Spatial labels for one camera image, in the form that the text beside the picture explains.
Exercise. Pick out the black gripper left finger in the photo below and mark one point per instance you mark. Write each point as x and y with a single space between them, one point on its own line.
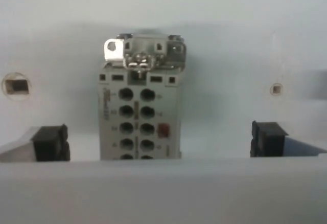
51 144

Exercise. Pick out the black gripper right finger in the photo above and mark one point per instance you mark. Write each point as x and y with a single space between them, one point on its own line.
268 142

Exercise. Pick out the grey waterproof plug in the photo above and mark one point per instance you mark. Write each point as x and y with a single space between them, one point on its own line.
138 111

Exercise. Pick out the white task board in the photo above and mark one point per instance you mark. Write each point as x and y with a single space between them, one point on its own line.
230 55

